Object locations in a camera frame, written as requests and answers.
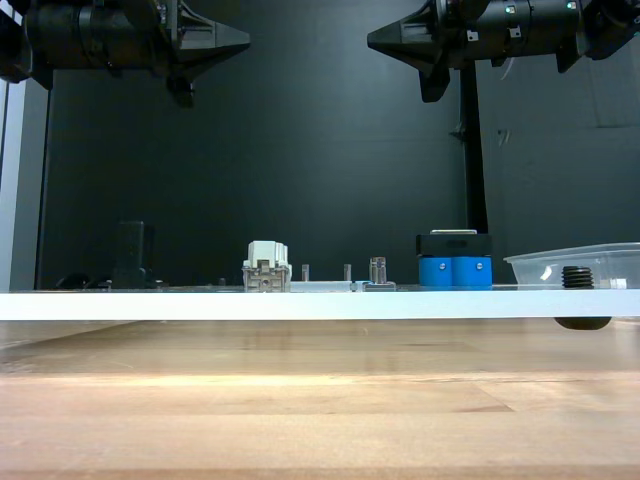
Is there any black clamp connector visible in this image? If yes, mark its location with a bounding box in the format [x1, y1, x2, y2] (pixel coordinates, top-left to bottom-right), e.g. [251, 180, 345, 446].
[110, 219, 157, 290]

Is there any beige multi-pin connector housing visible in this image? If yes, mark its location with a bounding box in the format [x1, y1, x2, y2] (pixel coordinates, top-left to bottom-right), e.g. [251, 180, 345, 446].
[240, 240, 293, 294]

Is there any small metal socket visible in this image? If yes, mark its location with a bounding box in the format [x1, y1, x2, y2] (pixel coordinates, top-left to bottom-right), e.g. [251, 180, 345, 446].
[360, 255, 398, 293]

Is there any clear plastic tub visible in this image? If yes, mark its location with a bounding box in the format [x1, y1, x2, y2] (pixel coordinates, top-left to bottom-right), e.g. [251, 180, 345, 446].
[502, 241, 640, 292]

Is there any white task board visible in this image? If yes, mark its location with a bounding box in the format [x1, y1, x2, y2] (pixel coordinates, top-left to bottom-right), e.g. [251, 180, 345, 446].
[0, 285, 640, 322]

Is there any aluminium bar with pins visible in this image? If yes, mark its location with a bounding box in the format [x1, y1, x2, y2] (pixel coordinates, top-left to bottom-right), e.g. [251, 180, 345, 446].
[288, 263, 362, 294]

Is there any black threaded bolt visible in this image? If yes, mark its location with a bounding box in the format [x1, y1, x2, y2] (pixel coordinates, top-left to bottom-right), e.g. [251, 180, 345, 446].
[561, 265, 594, 290]

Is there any black rubber foot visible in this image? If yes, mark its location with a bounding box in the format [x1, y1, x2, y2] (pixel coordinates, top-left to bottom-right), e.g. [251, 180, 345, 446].
[553, 316, 612, 332]

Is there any black upright post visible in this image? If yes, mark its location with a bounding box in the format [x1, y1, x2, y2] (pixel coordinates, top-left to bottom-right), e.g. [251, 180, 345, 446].
[456, 62, 490, 236]

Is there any black connector on blue mount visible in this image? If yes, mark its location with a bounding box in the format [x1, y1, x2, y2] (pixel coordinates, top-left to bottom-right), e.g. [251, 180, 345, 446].
[416, 228, 495, 291]

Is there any grey window frame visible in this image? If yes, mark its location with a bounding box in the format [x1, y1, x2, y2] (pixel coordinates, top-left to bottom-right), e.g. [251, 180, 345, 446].
[0, 77, 49, 292]

